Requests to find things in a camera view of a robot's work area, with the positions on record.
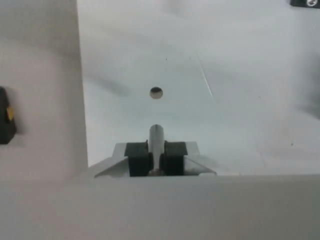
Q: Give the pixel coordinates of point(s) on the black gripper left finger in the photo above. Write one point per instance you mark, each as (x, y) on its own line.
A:
(137, 160)

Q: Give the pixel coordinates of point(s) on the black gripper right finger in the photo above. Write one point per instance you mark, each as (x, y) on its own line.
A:
(173, 160)

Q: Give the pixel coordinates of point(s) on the white task board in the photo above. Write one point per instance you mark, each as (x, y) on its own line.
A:
(225, 75)

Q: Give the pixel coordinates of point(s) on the black block with yellow mark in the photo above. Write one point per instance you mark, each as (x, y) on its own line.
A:
(6, 117)

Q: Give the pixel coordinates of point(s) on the metal round peg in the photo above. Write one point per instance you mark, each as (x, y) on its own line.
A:
(156, 140)

